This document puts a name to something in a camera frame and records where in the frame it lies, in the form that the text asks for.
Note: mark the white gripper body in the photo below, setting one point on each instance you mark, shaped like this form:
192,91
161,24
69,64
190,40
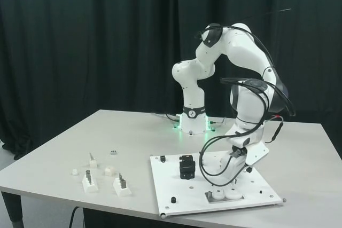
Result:
235,165

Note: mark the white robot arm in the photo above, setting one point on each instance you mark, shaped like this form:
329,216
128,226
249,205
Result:
240,49

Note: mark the white large gear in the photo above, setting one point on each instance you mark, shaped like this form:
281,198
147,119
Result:
233,195

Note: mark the white medium gear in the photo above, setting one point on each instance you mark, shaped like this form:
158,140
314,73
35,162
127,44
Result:
219,195

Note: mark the flat white mounting plate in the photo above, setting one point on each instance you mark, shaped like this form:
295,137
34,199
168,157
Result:
257,153

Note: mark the black connector block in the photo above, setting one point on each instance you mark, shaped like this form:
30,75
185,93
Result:
187,170

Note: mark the thin black rod red tag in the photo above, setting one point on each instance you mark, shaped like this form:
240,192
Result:
276,132

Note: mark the white task board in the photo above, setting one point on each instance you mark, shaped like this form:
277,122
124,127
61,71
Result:
187,196

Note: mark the white peg holder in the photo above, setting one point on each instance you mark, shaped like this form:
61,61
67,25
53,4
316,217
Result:
123,190
90,187

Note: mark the small white block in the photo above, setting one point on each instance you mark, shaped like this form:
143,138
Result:
109,171

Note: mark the dark panel under table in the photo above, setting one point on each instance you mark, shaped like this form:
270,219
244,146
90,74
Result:
120,220

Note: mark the small white holder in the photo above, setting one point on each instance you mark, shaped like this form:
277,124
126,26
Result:
93,164

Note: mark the thin metal peg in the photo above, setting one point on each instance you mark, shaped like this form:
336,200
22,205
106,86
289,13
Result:
91,156

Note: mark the black curtain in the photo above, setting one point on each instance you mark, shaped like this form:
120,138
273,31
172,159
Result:
80,25

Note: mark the black table leg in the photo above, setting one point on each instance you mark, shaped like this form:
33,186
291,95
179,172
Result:
10,209

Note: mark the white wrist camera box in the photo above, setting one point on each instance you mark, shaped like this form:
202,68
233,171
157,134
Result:
240,141

